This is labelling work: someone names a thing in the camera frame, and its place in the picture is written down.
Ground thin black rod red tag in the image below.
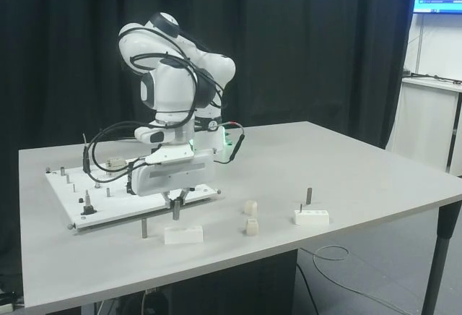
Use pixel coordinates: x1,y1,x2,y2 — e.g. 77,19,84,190
216,120,247,165

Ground black curtains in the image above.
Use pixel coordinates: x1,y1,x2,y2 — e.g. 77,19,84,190
0,0,416,153

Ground black box under table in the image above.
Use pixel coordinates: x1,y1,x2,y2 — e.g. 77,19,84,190
154,248,300,315

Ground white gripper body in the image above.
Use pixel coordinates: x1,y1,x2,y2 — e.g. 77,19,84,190
129,150,218,198

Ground white cabinet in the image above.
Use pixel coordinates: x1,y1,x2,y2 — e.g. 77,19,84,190
391,75,462,178

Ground small beige holder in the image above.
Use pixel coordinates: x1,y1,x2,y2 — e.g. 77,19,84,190
244,217,261,236

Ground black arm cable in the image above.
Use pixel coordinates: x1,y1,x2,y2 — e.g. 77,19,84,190
83,27,225,186

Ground white task board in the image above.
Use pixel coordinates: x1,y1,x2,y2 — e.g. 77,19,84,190
45,158,223,231

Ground black table leg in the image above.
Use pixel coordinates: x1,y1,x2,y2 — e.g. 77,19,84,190
421,202,462,315

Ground white peg holder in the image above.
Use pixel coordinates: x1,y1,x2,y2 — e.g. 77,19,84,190
293,209,331,226
164,224,204,246

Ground black plug with grey cable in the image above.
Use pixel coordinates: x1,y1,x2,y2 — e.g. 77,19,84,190
82,133,91,176

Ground black cables on cabinet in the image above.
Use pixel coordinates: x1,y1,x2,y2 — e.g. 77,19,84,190
402,71,462,85

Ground grey floor cable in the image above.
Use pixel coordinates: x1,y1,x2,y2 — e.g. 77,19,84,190
312,244,401,315

